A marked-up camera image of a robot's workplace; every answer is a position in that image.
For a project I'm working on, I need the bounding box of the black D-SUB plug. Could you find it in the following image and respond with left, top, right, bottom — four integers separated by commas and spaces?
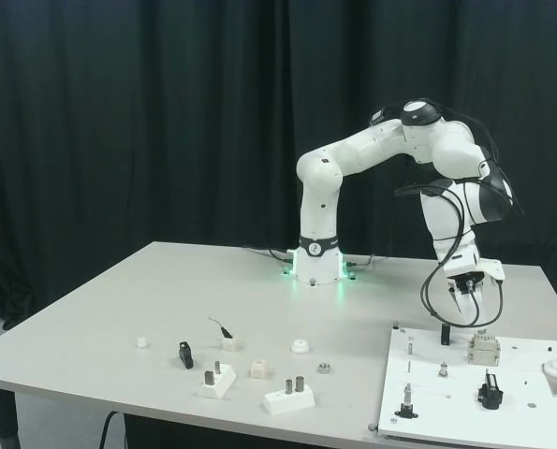
177, 340, 195, 370

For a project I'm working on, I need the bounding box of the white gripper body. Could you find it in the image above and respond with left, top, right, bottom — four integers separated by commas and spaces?
447, 280, 485, 329

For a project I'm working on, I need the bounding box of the white square peg holder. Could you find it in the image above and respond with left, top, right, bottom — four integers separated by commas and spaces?
197, 364, 237, 400

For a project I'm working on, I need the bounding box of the white round peg holder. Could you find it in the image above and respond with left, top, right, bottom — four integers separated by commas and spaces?
264, 385, 316, 416

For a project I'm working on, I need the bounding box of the black Ethernet plug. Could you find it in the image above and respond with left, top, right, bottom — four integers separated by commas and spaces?
207, 317, 235, 340

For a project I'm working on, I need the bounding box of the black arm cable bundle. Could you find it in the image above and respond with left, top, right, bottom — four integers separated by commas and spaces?
394, 100, 525, 263

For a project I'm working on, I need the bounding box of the black curtain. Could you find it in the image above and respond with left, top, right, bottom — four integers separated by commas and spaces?
0, 0, 557, 331

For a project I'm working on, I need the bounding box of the white task board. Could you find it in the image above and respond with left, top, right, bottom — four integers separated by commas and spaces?
374, 326, 557, 441

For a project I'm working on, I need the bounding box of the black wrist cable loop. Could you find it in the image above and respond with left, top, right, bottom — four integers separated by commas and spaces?
420, 252, 453, 325

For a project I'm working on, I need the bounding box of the black floor cable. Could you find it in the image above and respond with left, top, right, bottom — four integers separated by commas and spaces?
100, 410, 122, 449

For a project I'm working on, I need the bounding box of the flat white mount plate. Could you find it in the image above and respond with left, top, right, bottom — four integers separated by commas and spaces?
481, 259, 506, 282

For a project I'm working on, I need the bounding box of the black base cable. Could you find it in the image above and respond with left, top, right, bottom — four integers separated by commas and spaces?
242, 244, 298, 263

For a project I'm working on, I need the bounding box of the grey multi-pin connector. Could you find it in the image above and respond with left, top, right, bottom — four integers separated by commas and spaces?
466, 334, 497, 365

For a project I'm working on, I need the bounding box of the grey base cable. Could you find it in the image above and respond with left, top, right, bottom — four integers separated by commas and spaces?
344, 254, 377, 273

